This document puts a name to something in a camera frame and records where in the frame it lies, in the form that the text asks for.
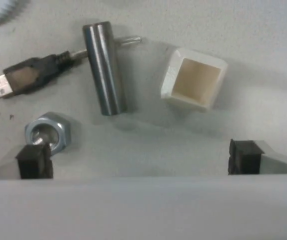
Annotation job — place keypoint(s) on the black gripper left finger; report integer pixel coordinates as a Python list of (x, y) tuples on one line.
[(34, 162)]

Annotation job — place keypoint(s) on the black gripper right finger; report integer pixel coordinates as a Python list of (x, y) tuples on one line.
[(246, 157)]

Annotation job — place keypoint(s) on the metal hex nut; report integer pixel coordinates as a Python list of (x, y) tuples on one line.
[(59, 125)]

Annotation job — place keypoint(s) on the black USB plug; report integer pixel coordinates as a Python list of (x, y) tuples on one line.
[(26, 75)]

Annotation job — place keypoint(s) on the white square peg holder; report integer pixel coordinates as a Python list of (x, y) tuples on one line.
[(169, 80)]

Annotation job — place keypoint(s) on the metal round peg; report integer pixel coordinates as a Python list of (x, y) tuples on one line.
[(103, 70)]

